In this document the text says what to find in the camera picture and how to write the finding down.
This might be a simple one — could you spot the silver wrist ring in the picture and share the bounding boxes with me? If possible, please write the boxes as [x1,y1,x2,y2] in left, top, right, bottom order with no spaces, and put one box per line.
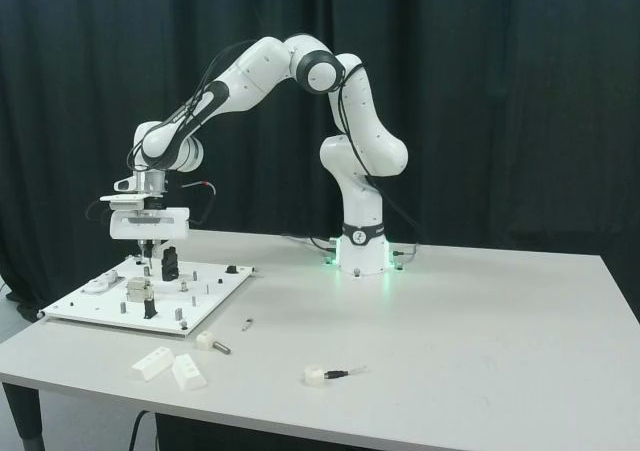
[134,170,166,195]

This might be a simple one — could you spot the black floor cable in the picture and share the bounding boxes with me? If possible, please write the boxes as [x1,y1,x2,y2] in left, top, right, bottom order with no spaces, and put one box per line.
[130,409,157,451]

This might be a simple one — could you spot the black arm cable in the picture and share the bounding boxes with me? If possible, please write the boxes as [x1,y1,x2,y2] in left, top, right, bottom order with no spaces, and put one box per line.
[128,40,271,172]
[335,63,420,260]

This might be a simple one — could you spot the white task board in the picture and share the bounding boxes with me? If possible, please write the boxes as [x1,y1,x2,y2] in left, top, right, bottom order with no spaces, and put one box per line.
[39,255,257,336]

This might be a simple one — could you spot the long white holder with holes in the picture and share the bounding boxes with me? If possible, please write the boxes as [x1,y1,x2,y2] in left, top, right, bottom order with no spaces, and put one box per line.
[130,348,176,383]
[171,354,209,390]

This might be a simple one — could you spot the black table leg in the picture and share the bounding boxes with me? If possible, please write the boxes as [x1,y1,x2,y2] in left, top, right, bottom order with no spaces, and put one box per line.
[0,381,42,451]

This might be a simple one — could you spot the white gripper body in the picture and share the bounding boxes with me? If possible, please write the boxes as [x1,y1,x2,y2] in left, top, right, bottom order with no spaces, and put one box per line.
[108,208,192,241]

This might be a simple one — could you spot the black camera cable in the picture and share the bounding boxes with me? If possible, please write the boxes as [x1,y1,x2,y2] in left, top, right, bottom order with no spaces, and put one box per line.
[84,199,112,221]

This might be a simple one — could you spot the black table cable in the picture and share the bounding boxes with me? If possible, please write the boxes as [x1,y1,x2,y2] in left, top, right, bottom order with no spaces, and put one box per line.
[284,234,337,253]

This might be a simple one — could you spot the black D-SUB plug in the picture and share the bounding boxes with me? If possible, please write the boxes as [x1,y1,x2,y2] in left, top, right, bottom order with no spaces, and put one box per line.
[160,245,180,281]

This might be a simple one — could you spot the black curtain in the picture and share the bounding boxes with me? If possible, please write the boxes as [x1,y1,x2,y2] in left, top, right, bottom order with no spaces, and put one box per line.
[0,0,640,322]

